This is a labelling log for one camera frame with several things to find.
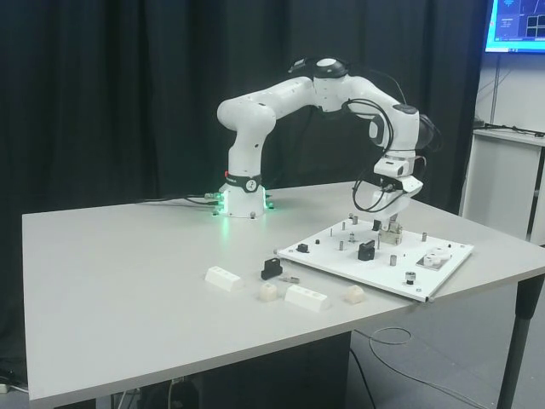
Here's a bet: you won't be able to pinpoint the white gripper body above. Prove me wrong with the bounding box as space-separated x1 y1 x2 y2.
369 187 413 222

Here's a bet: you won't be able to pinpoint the beige metal connector housing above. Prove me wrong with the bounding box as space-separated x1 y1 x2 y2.
379 225 404 248

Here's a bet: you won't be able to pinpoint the black D-SUB plug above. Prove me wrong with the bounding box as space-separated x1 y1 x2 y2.
261 257 284 281
356 239 376 262

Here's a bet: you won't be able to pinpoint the white task board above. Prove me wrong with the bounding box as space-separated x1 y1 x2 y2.
275 217 474 304

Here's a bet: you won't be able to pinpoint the white cabinet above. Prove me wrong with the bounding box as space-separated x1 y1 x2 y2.
461 126 545 247

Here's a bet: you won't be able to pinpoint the long white peg holder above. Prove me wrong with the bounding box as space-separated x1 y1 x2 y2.
204 266 246 293
284 285 332 314

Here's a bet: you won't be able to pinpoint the dark metal table leg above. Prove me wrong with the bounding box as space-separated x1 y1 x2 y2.
498 272 538 409

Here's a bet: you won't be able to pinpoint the blue screen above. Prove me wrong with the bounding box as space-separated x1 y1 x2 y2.
484 0 545 55

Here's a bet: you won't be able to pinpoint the black curtain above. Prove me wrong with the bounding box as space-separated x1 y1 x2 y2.
0 0 489 384

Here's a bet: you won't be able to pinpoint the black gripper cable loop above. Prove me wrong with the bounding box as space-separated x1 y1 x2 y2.
351 98 412 213

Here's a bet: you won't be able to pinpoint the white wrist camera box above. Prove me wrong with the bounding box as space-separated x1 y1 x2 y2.
373 157 406 178

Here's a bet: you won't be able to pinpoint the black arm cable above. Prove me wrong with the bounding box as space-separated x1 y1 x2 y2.
347 63 440 153

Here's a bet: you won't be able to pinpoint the grey floor cable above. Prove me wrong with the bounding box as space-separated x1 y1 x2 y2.
369 326 502 401

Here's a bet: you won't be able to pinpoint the black cable on cabinet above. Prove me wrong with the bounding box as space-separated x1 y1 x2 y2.
473 120 545 138

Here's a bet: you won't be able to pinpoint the black floor cable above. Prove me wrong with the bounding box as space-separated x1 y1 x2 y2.
348 349 376 409

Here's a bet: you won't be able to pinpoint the black base cables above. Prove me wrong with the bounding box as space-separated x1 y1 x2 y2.
142 192 225 208

